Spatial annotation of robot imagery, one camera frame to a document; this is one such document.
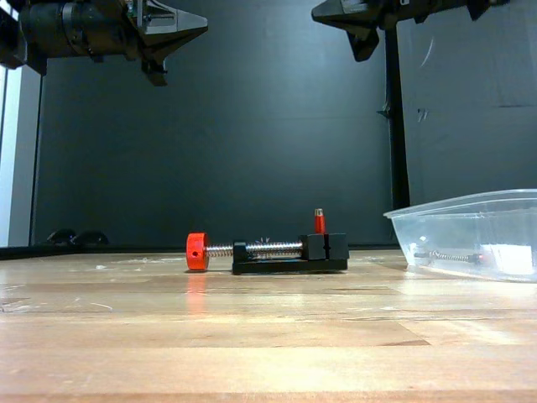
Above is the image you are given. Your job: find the RCA connector with spring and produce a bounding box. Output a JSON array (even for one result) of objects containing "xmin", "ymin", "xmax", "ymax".
[{"xmin": 413, "ymin": 247, "xmax": 486, "ymax": 264}]

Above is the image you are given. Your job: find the clear plastic tub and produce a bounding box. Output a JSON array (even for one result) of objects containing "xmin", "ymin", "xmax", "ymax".
[{"xmin": 383, "ymin": 188, "xmax": 537, "ymax": 285}]

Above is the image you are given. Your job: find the black vise with orange knob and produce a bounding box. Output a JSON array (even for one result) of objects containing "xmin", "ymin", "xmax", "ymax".
[{"xmin": 185, "ymin": 232, "xmax": 350, "ymax": 276}]

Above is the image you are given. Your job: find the small white block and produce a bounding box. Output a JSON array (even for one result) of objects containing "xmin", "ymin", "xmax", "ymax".
[{"xmin": 482, "ymin": 244, "xmax": 536, "ymax": 276}]

